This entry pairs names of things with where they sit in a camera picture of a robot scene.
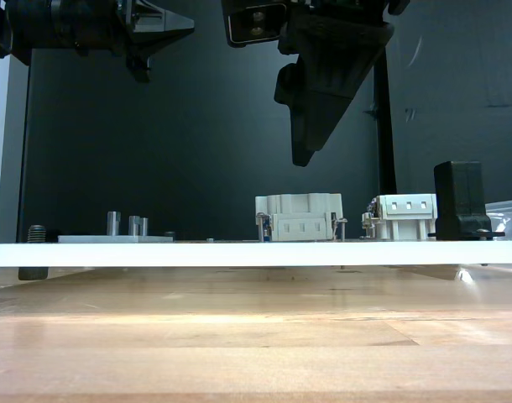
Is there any beige HAN10E connector insert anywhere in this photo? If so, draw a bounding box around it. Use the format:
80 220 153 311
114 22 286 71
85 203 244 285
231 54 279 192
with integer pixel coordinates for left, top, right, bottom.
361 193 438 242

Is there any beige connector hub socket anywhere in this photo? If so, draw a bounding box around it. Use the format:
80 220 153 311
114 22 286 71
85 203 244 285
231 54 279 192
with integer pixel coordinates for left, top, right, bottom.
254 192 349 243

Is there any black connector housing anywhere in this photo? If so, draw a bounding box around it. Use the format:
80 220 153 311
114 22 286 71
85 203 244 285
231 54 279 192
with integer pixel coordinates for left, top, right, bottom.
433 160 507 242

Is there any white mounting board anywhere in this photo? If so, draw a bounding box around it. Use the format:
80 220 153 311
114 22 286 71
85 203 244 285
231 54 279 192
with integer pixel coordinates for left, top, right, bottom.
0 239 512 269

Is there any grey metal block with pegs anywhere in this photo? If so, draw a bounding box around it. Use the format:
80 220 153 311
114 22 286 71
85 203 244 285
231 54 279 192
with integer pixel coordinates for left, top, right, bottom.
57 211 175 244

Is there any clear plastic tub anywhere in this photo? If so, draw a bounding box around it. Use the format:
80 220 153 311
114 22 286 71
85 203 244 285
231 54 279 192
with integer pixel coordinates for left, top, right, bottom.
484 200 512 242

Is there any black board foot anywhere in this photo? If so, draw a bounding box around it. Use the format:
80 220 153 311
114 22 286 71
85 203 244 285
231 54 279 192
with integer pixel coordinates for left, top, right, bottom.
18 266 50 281

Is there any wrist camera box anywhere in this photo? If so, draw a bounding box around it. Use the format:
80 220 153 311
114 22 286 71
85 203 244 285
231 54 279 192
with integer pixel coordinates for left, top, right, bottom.
221 0 289 49

